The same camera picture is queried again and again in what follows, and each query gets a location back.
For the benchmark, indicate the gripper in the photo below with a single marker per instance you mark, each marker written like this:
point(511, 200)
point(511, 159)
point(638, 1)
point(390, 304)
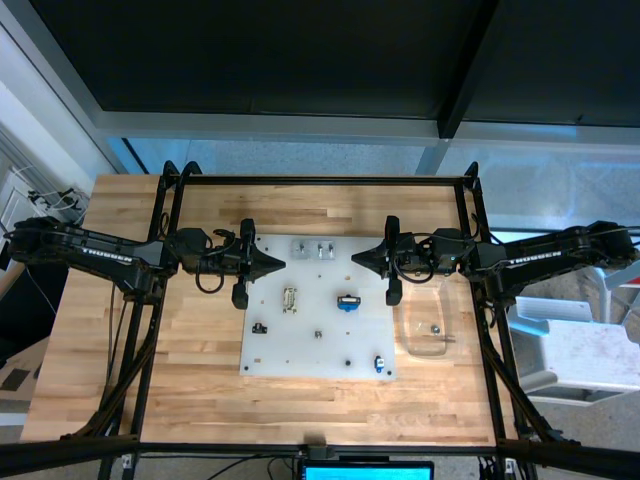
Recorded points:
point(410, 257)
point(246, 260)

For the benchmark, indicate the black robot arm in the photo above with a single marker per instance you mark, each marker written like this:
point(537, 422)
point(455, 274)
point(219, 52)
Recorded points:
point(535, 257)
point(107, 255)

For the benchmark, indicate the white board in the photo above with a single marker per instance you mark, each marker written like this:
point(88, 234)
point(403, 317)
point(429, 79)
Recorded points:
point(300, 350)

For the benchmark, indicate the blue socket with black plug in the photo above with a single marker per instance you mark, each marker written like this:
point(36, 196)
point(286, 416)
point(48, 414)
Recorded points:
point(348, 303)

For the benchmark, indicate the clear plastic tub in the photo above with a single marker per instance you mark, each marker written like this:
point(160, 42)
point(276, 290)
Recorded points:
point(425, 345)

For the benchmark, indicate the small blue white connector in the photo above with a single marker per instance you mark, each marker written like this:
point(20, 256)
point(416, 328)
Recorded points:
point(378, 363)

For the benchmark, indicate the black table-level camera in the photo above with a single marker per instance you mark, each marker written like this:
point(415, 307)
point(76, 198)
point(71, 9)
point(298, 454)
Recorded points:
point(320, 451)

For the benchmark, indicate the aluminium block with studs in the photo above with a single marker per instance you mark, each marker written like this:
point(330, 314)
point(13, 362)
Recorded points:
point(313, 250)

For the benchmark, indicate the white step stool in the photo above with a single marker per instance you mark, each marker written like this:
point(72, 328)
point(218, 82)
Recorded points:
point(585, 350)

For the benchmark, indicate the blue lit screen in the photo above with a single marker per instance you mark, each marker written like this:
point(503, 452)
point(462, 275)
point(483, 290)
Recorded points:
point(365, 472)

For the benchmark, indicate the grey tubular chair frame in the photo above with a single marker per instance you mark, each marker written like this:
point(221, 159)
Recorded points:
point(607, 292)

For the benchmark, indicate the black clamp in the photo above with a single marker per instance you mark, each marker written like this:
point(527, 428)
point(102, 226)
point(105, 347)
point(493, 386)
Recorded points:
point(259, 328)

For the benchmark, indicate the black metal frame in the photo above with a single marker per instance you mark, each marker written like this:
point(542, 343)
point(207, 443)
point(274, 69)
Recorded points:
point(320, 181)

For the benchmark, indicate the cardboard box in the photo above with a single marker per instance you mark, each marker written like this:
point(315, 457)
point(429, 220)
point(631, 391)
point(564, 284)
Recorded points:
point(35, 360)

